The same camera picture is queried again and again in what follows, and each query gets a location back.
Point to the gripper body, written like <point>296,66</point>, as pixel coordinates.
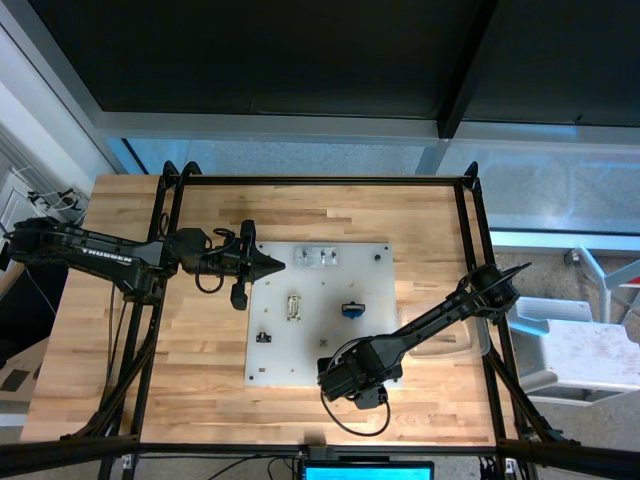
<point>377,365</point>
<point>245,260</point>

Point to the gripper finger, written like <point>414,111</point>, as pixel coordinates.
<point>265,261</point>
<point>265,270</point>

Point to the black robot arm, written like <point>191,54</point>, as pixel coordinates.
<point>100,255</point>
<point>435,312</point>

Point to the grey connector housing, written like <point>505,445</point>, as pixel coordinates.
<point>295,307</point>

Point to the blue and black connector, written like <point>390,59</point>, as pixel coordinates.
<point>352,311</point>

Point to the black clamp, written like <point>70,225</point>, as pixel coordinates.
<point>263,338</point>

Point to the clear plastic tub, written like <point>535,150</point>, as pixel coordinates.
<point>450,345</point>

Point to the white board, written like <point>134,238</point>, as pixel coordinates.
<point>300,360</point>

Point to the blue laptop screen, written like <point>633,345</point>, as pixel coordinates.
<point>365,472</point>

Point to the white plastic stool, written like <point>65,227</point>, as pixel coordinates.
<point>575,350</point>

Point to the cardboard box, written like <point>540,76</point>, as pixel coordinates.
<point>20,365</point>

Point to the black pillar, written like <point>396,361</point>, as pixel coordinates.
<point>470,65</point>

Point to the black table frame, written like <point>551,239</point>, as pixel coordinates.
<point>320,180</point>

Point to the grey metal chair frame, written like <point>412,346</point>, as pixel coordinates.
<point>592,270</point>

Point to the grey metal wall post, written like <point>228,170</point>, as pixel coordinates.
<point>60,70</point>

